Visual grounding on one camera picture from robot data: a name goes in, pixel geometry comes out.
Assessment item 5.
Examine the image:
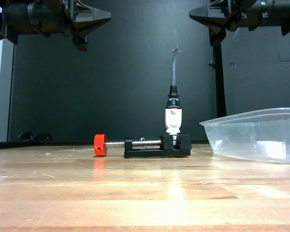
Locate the black plug with braided cable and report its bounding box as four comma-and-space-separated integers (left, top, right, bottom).
166, 45, 183, 110

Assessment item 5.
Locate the black vertical post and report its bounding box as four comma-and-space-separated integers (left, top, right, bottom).
211, 44, 227, 117

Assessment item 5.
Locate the black aluminium table frame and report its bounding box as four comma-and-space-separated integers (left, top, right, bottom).
0, 131, 217, 150

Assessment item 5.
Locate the clear plastic tub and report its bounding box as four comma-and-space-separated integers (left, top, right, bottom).
199, 107, 290, 166

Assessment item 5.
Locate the small white block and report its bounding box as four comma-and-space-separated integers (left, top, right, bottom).
256, 141, 287, 158

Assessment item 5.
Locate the white power receptacle socket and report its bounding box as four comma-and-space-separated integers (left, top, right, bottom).
164, 108, 184, 145

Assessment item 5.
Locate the black vise with red knob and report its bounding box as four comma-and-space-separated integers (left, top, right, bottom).
93, 133, 192, 160

